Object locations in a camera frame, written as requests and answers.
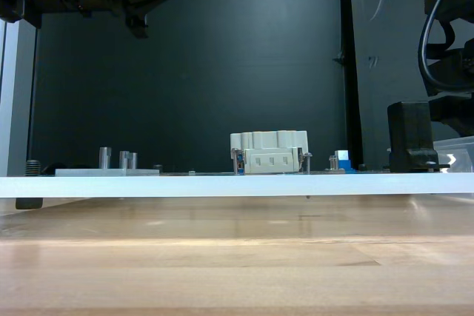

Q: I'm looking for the beige HAN10E socket base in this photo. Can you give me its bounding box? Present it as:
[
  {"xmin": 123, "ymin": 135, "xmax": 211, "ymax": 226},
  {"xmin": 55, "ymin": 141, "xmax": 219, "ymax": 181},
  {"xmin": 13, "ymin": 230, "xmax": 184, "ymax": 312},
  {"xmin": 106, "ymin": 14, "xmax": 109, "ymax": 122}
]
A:
[{"xmin": 229, "ymin": 130, "xmax": 314, "ymax": 175}]

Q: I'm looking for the white taskboard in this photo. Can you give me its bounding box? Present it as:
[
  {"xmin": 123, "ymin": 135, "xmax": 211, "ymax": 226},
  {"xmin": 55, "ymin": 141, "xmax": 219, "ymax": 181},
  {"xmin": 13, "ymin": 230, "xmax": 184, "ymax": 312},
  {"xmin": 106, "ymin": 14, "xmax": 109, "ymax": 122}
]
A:
[{"xmin": 0, "ymin": 172, "xmax": 474, "ymax": 199}]

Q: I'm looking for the clear plastic tub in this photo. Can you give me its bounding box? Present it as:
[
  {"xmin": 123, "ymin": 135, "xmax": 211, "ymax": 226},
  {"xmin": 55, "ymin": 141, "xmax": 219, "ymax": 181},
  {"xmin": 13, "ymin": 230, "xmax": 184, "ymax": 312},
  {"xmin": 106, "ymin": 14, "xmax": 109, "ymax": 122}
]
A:
[{"xmin": 431, "ymin": 136, "xmax": 474, "ymax": 175}]

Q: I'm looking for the blue and white block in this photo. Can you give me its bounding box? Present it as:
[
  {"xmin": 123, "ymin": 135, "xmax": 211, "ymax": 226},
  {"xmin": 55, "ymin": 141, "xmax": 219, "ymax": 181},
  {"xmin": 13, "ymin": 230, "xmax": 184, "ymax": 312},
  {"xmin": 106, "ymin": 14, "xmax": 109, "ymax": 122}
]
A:
[{"xmin": 334, "ymin": 149, "xmax": 357, "ymax": 172}]

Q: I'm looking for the grey metal plate with posts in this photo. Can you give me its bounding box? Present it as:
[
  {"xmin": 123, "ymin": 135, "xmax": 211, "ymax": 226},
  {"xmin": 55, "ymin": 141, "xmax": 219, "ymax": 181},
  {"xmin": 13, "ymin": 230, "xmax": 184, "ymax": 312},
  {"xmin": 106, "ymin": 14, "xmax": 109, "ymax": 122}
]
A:
[{"xmin": 54, "ymin": 146, "xmax": 161, "ymax": 178}]

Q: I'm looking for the black rubber board foot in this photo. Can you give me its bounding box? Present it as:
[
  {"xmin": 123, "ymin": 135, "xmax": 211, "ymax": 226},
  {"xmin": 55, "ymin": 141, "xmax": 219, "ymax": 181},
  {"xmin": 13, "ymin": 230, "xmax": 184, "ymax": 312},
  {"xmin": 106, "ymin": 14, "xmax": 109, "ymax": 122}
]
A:
[{"xmin": 15, "ymin": 197, "xmax": 44, "ymax": 210}]

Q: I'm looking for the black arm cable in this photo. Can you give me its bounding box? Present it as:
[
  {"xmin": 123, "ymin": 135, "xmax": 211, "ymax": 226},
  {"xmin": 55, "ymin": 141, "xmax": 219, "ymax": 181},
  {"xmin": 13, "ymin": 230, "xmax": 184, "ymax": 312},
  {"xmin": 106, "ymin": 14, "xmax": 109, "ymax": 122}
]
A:
[{"xmin": 417, "ymin": 0, "xmax": 457, "ymax": 90}]

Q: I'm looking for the black wall pillar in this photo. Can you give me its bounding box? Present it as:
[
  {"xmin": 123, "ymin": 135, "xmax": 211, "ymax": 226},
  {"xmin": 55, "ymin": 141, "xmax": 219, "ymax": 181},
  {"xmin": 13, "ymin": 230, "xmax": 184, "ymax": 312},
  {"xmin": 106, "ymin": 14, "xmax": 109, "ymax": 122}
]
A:
[{"xmin": 335, "ymin": 0, "xmax": 364, "ymax": 169}]

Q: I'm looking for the silver aluminium partition frame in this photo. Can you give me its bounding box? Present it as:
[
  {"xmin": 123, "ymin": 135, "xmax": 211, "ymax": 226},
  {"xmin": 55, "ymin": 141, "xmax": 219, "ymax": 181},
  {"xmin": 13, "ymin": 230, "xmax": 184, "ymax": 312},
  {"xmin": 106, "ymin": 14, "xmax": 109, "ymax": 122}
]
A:
[{"xmin": 0, "ymin": 19, "xmax": 37, "ymax": 178}]

